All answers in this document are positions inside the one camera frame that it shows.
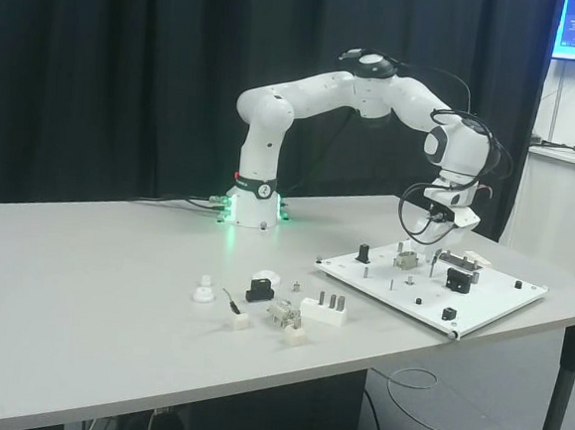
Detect black base cables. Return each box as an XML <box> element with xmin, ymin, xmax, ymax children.
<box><xmin>132</xmin><ymin>189</ymin><xmax>231</xmax><ymax>214</ymax></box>

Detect black looped gripper cable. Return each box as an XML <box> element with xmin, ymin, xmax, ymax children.
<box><xmin>394</xmin><ymin>180</ymin><xmax>434</xmax><ymax>243</ymax></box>

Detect small white plug holder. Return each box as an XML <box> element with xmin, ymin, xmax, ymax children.
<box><xmin>281</xmin><ymin>325</ymin><xmax>308</xmax><ymax>349</ymax></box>
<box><xmin>227</xmin><ymin>311</ymin><xmax>252</xmax><ymax>333</ymax></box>

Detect black curtains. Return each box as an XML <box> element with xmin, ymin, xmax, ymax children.
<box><xmin>0</xmin><ymin>0</ymin><xmax>570</xmax><ymax>430</ymax></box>

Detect black table leg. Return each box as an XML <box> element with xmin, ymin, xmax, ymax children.
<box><xmin>532</xmin><ymin>322</ymin><xmax>575</xmax><ymax>430</ymax></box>

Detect white medium gear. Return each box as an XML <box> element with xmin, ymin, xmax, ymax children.
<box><xmin>191</xmin><ymin>286</ymin><xmax>218</xmax><ymax>305</ymax></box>

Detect white cabinet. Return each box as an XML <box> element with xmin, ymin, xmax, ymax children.
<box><xmin>500</xmin><ymin>141</ymin><xmax>575</xmax><ymax>287</ymax></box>

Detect white peg holder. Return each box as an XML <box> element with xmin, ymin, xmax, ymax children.
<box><xmin>298</xmin><ymin>298</ymin><xmax>351</xmax><ymax>328</ymax></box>

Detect black plug with short cable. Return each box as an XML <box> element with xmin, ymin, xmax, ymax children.
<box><xmin>220</xmin><ymin>288</ymin><xmax>243</xmax><ymax>317</ymax></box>

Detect white large gear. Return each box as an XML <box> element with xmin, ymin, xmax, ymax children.
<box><xmin>251</xmin><ymin>267</ymin><xmax>283</xmax><ymax>287</ymax></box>

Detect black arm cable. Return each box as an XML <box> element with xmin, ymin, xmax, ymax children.
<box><xmin>329</xmin><ymin>46</ymin><xmax>523</xmax><ymax>183</ymax></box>

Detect white task board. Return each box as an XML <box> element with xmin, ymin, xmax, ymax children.
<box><xmin>308</xmin><ymin>231</ymin><xmax>553</xmax><ymax>349</ymax></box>

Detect grey multi-pin waterproof plug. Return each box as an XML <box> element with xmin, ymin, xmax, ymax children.
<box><xmin>265</xmin><ymin>297</ymin><xmax>305</xmax><ymax>330</ymax></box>

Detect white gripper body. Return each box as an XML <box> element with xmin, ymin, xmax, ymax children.
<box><xmin>406</xmin><ymin>199</ymin><xmax>484</xmax><ymax>251</ymax></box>

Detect grey floor cable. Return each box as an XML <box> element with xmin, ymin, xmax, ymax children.
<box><xmin>381</xmin><ymin>364</ymin><xmax>545</xmax><ymax>430</ymax></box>

